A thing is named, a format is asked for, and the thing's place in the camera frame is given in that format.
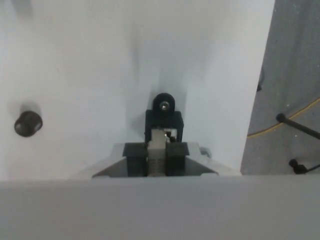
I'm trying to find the small black round knob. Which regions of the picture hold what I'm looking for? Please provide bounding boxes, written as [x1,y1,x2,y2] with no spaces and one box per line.
[14,110,44,138]

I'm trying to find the grey Ethernet plug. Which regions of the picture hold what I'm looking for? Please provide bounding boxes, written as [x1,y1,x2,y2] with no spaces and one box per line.
[147,127,169,177]

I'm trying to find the yellow floor cable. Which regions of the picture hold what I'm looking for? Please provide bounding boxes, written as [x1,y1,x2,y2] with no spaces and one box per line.
[246,98,320,138]

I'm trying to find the white task board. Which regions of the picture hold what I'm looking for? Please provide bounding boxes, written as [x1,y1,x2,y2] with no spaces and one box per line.
[0,0,276,181]

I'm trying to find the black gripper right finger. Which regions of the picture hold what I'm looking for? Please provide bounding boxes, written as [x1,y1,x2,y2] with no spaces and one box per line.
[164,141,221,179]

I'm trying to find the black tripod leg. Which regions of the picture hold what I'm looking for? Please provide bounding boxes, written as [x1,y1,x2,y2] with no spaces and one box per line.
[288,158,320,175]
[275,113,320,141]

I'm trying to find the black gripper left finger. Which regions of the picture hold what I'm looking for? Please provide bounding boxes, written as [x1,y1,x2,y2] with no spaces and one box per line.
[68,141,148,179]

